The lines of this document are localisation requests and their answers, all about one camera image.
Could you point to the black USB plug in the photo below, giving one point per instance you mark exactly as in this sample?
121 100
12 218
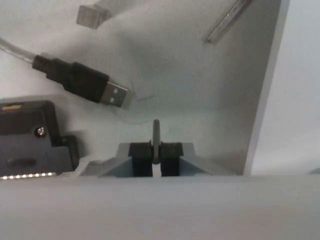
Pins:
82 80

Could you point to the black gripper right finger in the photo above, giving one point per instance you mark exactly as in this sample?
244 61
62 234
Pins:
172 160

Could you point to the shiny metal round peg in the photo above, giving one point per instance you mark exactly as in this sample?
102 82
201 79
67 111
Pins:
226 21

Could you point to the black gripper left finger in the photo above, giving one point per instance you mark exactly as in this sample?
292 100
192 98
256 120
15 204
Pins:
140 160

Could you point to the grey metal square peg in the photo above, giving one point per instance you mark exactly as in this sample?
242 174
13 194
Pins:
88 16

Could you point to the black D-SUB plug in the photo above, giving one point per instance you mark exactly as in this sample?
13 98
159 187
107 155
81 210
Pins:
25 140

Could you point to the thin metal round peg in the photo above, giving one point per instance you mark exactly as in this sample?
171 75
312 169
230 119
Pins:
156 135

